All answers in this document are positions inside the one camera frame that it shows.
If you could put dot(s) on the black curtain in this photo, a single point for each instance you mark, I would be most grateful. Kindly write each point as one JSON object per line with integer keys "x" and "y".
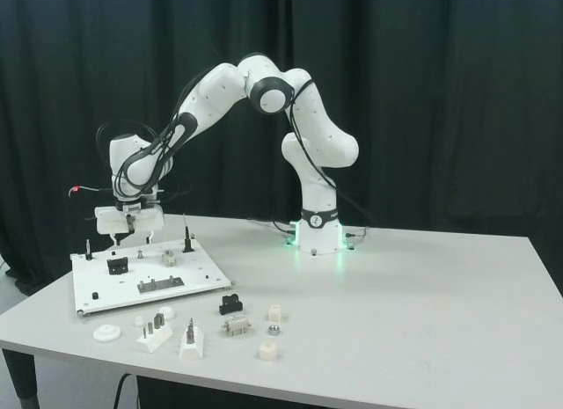
{"x": 440, "y": 97}

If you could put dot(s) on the metal bolt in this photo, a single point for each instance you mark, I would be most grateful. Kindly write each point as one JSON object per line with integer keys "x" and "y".
{"x": 273, "y": 331}

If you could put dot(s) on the white large gear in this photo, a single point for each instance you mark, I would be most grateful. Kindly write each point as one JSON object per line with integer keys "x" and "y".
{"x": 107, "y": 333}

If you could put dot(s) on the metal waterproof plug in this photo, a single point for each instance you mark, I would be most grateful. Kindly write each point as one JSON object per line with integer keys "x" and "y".
{"x": 233, "y": 329}

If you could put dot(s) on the white cube holder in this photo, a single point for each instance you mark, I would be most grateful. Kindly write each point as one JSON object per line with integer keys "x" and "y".
{"x": 274, "y": 312}

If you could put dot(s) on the black post with thin rod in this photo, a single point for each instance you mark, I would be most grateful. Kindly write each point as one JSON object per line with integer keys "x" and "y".
{"x": 188, "y": 244}

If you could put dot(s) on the white task board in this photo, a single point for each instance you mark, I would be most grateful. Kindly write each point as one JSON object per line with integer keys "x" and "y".
{"x": 132, "y": 294}

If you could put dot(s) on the white small gear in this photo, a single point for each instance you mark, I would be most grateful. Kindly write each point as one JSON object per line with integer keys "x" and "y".
{"x": 139, "y": 321}

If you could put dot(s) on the metal round peg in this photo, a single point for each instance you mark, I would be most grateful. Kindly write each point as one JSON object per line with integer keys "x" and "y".
{"x": 191, "y": 332}

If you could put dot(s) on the white round holder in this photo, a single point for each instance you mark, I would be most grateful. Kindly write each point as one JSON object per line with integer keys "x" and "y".
{"x": 266, "y": 352}

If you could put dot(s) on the short metal peg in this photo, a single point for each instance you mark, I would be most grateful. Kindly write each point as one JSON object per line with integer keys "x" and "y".
{"x": 148, "y": 331}

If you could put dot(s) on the slim metal pin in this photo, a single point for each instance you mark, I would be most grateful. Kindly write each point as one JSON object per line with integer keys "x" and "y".
{"x": 89, "y": 250}

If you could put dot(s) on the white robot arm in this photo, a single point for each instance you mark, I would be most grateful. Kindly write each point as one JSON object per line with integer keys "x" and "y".
{"x": 316, "y": 119}

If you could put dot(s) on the white medium gear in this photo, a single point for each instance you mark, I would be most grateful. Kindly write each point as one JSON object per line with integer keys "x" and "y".
{"x": 166, "y": 313}

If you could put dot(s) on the black table leg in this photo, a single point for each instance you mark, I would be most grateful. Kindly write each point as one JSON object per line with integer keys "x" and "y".
{"x": 19, "y": 378}

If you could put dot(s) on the tall metal peg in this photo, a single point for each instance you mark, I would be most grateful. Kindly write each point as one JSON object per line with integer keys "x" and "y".
{"x": 158, "y": 324}

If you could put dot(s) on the wide white peg holder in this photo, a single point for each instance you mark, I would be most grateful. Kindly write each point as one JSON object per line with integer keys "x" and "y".
{"x": 154, "y": 342}

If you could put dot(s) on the narrow white peg holder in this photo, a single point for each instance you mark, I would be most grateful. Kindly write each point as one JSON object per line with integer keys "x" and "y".
{"x": 191, "y": 348}

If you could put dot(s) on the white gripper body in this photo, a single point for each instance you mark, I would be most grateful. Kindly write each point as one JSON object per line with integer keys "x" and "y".
{"x": 141, "y": 219}

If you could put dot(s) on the black D-SUB plug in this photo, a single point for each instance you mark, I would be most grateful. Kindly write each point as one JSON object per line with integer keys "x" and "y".
{"x": 227, "y": 305}

